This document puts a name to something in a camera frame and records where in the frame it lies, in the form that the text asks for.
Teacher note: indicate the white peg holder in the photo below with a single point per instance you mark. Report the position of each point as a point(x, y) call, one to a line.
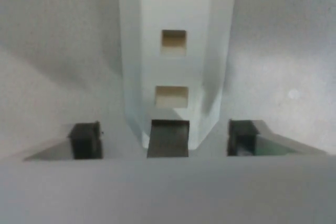
point(173, 72)

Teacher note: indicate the metal square peg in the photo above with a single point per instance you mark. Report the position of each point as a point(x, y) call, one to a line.
point(168, 140)

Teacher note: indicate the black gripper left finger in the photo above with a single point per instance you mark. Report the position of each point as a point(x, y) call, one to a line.
point(85, 142)

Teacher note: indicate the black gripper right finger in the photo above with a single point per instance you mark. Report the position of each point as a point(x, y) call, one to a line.
point(241, 138)

